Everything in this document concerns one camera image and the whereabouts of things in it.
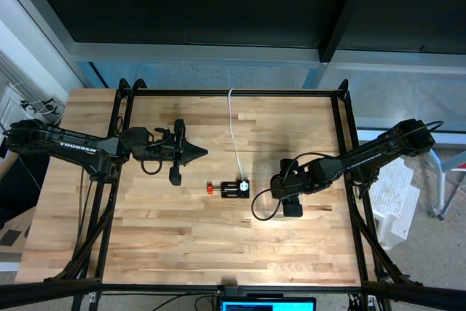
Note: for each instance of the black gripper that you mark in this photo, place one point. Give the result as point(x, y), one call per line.
point(291, 183)
point(176, 176)

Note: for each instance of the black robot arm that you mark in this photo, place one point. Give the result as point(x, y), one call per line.
point(73, 145)
point(364, 160)

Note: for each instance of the white power receptacle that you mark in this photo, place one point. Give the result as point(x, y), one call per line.
point(244, 185)

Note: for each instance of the black clamp with red knob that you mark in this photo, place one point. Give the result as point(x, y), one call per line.
point(229, 190)

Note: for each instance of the laptop with blue screen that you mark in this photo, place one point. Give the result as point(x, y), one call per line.
point(265, 305)

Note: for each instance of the grey metal stand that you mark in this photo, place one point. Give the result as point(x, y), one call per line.
point(441, 187)

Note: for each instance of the cardboard box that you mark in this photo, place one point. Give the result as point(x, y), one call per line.
point(18, 220)

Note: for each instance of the black table level camera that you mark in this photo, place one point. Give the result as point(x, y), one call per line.
point(231, 289)

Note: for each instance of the black aluminium table frame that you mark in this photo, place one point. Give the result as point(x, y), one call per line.
point(43, 291)

